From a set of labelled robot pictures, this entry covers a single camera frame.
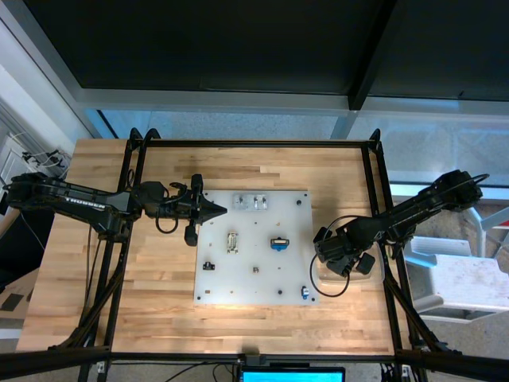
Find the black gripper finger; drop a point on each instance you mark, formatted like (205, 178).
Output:
(210, 214)
(210, 205)

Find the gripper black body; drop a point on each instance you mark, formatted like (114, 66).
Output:
(338, 248)
(187, 207)

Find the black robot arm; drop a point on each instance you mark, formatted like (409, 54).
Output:
(417, 207)
(83, 203)

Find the grey rectangular connector housing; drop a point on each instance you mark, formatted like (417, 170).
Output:
(231, 242)

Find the clear block with metal pins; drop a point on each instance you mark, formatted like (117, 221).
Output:
(249, 202)

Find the clear plastic tub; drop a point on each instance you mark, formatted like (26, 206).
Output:
(367, 279)

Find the small black clamp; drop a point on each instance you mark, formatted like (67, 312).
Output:
(208, 266)

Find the white plastic board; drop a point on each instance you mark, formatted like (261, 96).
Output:
(242, 282)

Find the white stool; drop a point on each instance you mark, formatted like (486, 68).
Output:
(461, 278)

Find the screen with blue edge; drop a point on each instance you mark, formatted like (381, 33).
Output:
(290, 376)

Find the white and red chair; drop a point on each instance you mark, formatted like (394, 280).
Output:
(495, 223)

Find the cardboard box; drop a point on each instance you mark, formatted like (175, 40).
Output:
(18, 294)

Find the blue D-sub connector mount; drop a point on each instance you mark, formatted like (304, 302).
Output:
(278, 244)

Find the black aluminium frame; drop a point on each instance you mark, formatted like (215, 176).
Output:
(246, 143)

